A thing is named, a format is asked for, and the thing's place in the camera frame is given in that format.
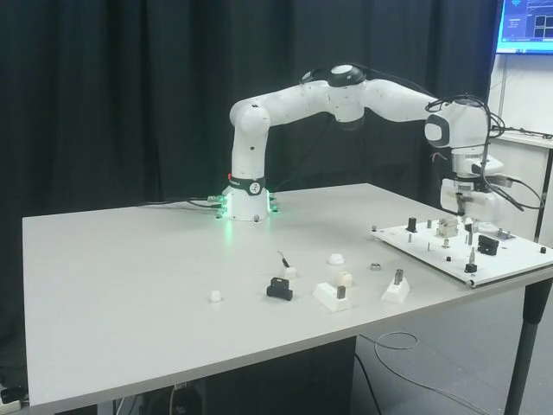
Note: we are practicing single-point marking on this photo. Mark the white small gear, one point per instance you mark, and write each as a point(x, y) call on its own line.
point(215, 296)

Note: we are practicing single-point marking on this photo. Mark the small white plug holder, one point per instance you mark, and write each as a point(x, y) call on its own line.
point(290, 272)

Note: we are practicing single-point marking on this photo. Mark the dark table leg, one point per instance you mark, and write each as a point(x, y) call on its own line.
point(520, 346)

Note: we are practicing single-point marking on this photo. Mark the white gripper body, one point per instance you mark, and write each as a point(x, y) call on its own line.
point(488, 207)

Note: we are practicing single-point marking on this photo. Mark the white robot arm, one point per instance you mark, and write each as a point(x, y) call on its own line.
point(298, 101)

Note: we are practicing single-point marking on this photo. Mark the metal nut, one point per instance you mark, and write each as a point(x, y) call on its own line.
point(374, 266)

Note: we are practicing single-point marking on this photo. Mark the white cabinet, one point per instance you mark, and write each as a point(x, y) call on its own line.
point(531, 164)

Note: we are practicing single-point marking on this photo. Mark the white cube holder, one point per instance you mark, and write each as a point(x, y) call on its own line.
point(343, 279)

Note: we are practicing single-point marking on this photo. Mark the white large gear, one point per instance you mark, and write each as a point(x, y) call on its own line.
point(487, 227)

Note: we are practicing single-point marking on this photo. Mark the white round peg holder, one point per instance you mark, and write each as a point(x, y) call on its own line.
point(395, 293)

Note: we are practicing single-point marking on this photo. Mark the white task board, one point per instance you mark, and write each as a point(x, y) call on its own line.
point(432, 259)

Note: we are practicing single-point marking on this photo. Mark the metal square peg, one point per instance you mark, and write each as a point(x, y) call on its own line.
point(468, 237)
point(342, 292)

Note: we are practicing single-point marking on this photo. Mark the white power strip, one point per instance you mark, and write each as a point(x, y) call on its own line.
point(9, 400)

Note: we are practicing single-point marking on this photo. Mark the metal BNC plug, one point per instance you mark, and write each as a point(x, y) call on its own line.
point(445, 243)

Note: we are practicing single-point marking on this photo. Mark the white square peg holder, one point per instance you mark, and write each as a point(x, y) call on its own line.
point(328, 298)

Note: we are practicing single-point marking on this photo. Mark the metal round peg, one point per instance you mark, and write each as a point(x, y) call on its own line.
point(398, 277)

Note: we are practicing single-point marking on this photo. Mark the black curtain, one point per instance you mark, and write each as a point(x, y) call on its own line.
point(108, 86)

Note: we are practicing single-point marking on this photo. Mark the blue screen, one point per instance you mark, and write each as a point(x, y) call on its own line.
point(525, 26)

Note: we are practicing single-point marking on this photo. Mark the white medium gear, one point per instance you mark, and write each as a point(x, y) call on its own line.
point(335, 259)

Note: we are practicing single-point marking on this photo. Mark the grey rectangular connector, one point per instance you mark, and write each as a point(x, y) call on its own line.
point(446, 227)

